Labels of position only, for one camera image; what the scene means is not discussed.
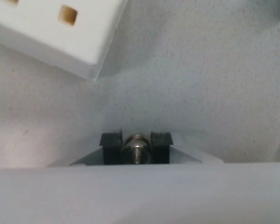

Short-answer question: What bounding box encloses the white peg holder block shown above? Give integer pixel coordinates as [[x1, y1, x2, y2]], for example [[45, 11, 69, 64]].
[[0, 0, 129, 83]]

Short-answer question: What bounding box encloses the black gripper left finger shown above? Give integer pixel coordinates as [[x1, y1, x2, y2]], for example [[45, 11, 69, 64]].
[[70, 131, 125, 166]]

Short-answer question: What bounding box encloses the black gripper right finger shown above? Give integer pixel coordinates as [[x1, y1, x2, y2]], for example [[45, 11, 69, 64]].
[[150, 131, 203, 166]]

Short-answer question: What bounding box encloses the metal BNC plug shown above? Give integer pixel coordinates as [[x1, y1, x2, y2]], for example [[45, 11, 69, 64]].
[[121, 133, 153, 166]]

